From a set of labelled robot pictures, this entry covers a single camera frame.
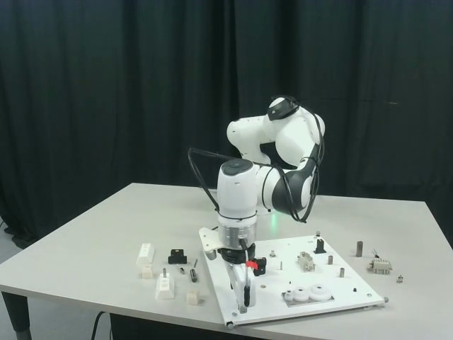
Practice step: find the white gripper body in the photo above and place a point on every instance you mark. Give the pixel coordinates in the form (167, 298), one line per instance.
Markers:
(236, 283)

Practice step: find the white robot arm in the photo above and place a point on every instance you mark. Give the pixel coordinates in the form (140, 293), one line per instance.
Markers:
(237, 191)

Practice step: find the black plug block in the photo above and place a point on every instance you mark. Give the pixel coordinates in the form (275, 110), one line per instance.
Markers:
(261, 266)

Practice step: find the black cylindrical plug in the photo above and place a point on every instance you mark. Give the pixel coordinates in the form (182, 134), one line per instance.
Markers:
(193, 275)

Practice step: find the small white cube holder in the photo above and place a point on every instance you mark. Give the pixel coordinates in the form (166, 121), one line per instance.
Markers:
(194, 297)
(146, 272)

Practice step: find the white small gear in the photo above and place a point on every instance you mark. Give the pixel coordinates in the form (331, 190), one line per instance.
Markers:
(289, 294)

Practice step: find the flat white mounting plate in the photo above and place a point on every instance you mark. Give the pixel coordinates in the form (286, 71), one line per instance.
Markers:
(209, 241)

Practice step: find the white medium gear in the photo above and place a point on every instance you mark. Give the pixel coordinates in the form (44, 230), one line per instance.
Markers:
(300, 293)

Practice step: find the black D-SUB plug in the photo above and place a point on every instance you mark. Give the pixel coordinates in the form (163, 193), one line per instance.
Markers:
(177, 255)

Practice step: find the beige multi-pin connector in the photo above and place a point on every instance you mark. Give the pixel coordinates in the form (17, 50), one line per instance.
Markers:
(303, 265)

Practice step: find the white holder with peg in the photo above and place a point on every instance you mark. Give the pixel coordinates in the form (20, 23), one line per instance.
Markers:
(164, 287)

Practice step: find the white large gear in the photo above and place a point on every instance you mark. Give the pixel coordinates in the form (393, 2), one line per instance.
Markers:
(319, 292)

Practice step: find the white task board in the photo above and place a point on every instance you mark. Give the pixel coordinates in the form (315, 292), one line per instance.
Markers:
(318, 280)

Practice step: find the white holder block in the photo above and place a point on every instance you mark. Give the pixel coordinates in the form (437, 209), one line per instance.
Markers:
(144, 253)

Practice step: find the metal square peg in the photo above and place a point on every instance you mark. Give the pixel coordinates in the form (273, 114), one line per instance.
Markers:
(360, 248)

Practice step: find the small metal BNC plug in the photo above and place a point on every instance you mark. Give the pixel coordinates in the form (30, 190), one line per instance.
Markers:
(400, 279)

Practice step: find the black table leg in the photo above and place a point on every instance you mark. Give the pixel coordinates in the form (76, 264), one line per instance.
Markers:
(16, 315)

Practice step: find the black curtain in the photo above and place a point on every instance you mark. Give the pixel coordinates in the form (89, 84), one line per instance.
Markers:
(106, 88)

